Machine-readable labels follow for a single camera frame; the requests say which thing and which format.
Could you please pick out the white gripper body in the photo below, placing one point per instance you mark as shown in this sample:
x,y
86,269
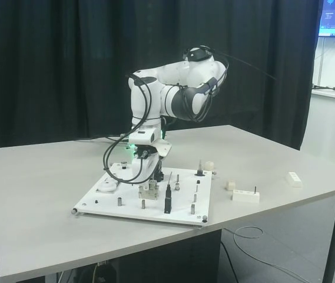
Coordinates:
x,y
148,169

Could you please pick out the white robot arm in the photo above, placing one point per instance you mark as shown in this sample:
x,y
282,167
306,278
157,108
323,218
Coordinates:
x,y
143,103

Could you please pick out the black D-SUB plug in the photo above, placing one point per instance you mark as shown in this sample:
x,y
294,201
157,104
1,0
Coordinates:
x,y
159,174

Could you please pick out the flat white plate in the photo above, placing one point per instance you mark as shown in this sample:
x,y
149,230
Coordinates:
x,y
164,147

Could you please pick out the metal BNC plug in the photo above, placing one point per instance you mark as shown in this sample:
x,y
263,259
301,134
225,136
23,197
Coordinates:
x,y
178,186

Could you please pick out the black USB plug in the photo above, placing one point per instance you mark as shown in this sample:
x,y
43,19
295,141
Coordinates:
x,y
167,203

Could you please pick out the white large gear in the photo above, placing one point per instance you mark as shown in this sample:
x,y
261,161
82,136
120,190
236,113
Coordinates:
x,y
107,187

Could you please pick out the white task board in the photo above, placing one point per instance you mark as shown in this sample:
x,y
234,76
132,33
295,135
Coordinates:
x,y
130,210

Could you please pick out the thin metal bolt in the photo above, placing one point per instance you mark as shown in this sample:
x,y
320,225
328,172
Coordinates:
x,y
197,186

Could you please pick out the large metal square peg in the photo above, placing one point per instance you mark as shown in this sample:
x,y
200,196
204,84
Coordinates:
x,y
193,209

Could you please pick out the small white holder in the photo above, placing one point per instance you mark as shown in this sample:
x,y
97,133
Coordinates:
x,y
230,185
209,164

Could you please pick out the black under-table cabinet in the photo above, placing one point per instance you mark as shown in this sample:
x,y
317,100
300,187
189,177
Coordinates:
x,y
170,259

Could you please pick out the long white peg holder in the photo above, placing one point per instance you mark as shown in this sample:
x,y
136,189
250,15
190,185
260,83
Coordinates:
x,y
243,197
294,179

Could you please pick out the black curtain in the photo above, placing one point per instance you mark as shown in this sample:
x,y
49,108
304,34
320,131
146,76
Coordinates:
x,y
52,59

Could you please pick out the white cabinet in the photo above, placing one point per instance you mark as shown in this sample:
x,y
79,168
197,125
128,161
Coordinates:
x,y
332,123

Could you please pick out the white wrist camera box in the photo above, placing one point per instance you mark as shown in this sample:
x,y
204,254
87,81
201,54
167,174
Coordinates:
x,y
142,136

